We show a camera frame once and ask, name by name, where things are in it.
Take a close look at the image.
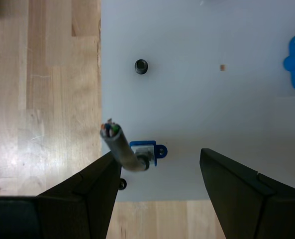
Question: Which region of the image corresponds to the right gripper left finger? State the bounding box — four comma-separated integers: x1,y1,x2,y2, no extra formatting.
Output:
35,151,122,239

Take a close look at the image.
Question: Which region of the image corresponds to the rj45 connector with grey cable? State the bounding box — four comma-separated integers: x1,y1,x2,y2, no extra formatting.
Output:
99,119,150,173

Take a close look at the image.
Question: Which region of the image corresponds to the white mounting board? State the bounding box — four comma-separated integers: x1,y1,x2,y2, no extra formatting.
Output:
97,0,295,202

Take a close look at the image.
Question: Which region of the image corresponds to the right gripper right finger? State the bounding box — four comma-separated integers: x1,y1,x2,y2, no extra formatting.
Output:
199,148,295,239

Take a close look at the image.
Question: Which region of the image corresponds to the black round threaded screw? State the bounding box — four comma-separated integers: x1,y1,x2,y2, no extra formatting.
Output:
134,59,149,75

